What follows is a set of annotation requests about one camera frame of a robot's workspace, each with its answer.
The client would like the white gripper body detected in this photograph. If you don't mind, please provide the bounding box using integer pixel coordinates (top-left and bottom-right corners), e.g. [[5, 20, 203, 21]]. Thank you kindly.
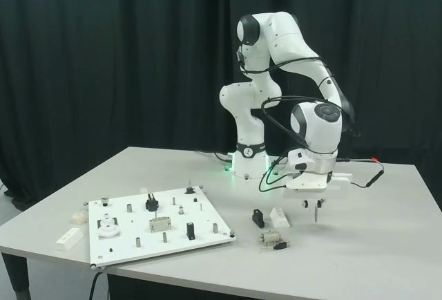
[[281, 172, 354, 200]]

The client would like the white peg holder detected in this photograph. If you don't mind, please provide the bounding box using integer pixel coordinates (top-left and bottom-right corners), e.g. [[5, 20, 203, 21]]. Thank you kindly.
[[269, 206, 291, 228]]

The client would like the black D-SUB plug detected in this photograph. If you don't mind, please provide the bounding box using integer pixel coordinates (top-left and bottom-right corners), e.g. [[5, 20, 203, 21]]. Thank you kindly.
[[251, 209, 266, 228]]

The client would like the grey metal connector plug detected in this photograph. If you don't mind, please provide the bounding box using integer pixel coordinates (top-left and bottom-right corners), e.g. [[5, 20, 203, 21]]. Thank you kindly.
[[258, 230, 280, 246]]

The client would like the black waterproof plug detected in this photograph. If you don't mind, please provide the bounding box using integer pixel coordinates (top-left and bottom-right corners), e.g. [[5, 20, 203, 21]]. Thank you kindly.
[[144, 192, 161, 213]]

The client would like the white task board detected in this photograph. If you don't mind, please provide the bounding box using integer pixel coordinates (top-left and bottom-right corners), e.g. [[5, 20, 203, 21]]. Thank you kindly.
[[84, 184, 236, 270]]

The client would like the white large gear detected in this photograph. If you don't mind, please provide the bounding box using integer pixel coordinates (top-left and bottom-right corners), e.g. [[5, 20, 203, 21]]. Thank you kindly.
[[97, 225, 121, 240]]

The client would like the black curtain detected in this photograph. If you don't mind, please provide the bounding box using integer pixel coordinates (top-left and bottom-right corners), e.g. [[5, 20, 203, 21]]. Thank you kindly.
[[0, 0, 442, 211]]

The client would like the black table leg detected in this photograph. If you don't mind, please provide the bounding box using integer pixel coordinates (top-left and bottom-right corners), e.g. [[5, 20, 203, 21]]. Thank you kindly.
[[1, 252, 29, 300]]

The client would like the black camera cable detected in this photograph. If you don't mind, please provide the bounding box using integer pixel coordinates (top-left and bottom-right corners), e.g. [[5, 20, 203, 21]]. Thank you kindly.
[[258, 161, 293, 194]]

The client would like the black plug with thin wire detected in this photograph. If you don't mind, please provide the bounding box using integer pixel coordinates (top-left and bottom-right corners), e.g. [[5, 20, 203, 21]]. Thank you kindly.
[[259, 240, 291, 254]]

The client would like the black base cable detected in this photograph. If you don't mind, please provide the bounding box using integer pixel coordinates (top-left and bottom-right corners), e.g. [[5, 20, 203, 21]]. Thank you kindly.
[[195, 149, 233, 162]]

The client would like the black looped wrist cable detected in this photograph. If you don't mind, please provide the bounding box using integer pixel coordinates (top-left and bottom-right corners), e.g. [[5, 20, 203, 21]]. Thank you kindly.
[[260, 95, 327, 149]]

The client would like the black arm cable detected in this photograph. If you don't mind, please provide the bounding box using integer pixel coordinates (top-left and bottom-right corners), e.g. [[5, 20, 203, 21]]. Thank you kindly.
[[236, 46, 363, 138]]

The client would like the black cable under table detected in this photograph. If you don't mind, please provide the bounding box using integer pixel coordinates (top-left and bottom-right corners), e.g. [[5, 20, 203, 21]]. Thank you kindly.
[[90, 268, 106, 300]]

